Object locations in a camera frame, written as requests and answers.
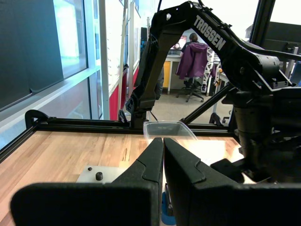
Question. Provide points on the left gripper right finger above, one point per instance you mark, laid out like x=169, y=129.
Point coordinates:
x=211, y=202

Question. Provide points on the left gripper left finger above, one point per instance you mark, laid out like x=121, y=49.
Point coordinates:
x=105, y=202

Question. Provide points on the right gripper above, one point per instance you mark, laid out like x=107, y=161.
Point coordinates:
x=270, y=131

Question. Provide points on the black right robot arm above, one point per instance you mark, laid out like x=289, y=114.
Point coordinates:
x=211, y=35

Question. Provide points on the small black threaded stud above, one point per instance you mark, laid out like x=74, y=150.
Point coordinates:
x=99, y=176

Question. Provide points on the white board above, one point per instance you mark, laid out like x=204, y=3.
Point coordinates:
x=110, y=171

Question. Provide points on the blue and black connector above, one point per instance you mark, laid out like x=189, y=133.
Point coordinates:
x=167, y=219

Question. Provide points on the clear plastic tub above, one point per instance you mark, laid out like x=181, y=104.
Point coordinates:
x=164, y=128

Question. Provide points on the white lattice stand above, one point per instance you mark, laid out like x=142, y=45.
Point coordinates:
x=209, y=68

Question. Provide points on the black office chair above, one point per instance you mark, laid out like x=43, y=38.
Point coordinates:
x=191, y=93

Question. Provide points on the black monitor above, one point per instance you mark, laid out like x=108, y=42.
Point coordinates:
x=282, y=33

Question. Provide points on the black table frame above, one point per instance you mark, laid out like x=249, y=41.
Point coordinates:
x=82, y=123

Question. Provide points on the white window post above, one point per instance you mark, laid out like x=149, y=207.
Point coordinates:
x=103, y=58

